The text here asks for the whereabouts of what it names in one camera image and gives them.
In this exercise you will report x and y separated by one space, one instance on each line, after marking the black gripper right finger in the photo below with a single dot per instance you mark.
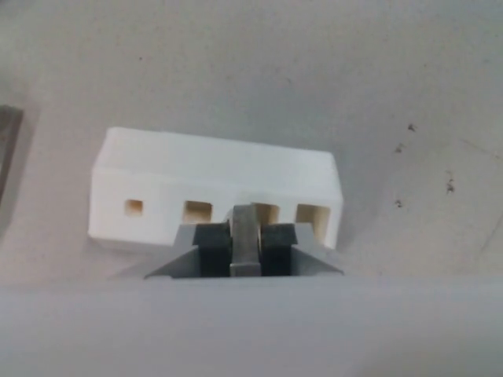
283 251

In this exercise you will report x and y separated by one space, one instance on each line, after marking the metal bolt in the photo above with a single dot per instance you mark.
9 169

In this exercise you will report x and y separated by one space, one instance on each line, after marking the metal square peg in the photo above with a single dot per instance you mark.
244 243

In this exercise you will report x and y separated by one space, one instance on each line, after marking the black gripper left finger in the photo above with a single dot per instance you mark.
208 251

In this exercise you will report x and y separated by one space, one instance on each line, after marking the white square-hole peg holder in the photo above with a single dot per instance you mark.
196 173

